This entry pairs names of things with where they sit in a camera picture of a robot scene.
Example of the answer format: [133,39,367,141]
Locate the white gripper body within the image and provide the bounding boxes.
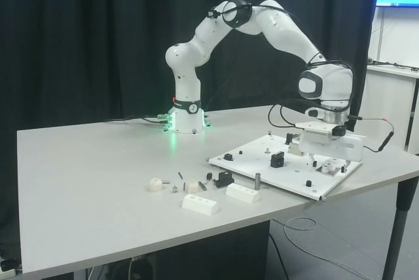
[298,130,365,162]

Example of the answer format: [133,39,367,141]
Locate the white cabinet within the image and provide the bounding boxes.
[365,62,419,156]

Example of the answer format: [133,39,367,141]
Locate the white task board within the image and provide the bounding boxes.
[208,134,365,201]

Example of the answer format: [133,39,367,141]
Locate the white peg holder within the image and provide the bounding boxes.
[225,184,261,204]
[182,194,221,217]

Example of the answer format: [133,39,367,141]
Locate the grey table leg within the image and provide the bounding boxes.
[382,180,418,280]

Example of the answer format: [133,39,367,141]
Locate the black D-SUB plug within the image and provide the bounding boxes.
[213,171,235,189]

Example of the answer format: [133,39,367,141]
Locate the black box under table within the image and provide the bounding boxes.
[143,220,273,280]

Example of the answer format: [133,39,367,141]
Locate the black curtain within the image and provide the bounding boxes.
[0,0,378,256]

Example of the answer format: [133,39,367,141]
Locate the thin black rod on wire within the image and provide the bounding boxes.
[348,114,395,153]

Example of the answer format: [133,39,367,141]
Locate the grey floor cable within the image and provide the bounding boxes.
[282,217,388,280]

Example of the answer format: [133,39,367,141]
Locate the black base cables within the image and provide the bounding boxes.
[109,114,172,125]

